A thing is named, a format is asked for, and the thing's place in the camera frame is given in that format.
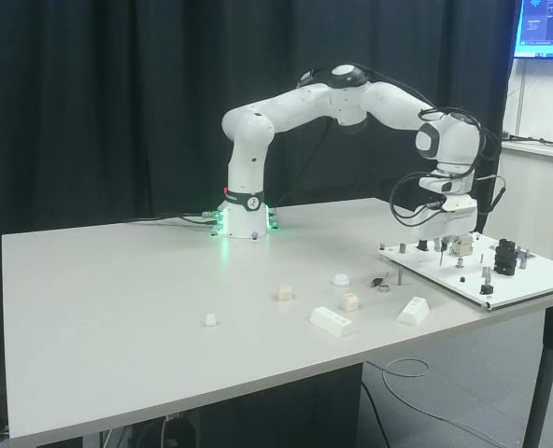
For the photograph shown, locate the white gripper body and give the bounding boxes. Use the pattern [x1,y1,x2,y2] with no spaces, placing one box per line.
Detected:
[408,203,479,242]

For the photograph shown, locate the white wedge holder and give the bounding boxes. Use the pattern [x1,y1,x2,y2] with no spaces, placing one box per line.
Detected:
[396,297,432,325]

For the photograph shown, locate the black D-SUB plug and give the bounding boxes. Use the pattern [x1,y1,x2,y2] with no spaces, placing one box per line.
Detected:
[494,238,517,277]

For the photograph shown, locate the white task board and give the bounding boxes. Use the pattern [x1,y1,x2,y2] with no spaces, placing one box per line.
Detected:
[377,231,553,312]

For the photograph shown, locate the white cabinet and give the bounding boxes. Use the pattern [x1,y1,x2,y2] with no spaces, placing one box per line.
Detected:
[494,137,553,263]

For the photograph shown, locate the long white holder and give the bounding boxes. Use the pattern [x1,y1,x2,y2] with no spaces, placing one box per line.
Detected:
[309,306,357,338]

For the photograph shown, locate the dark table leg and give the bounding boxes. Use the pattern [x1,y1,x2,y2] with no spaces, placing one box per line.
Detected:
[522,303,553,448]

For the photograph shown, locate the blue screen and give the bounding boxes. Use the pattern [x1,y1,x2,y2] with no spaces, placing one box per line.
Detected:
[513,0,553,60]

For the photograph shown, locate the black curtain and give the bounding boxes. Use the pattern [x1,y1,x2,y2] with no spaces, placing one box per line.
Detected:
[0,0,517,417]

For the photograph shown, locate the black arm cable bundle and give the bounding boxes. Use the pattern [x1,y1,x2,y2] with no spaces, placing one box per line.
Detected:
[296,65,503,228]

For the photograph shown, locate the grey floor cable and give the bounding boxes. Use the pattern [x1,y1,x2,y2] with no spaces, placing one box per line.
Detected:
[380,357,531,441]

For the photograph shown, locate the black base cable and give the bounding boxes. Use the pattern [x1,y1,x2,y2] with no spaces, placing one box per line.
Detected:
[131,211,221,226]

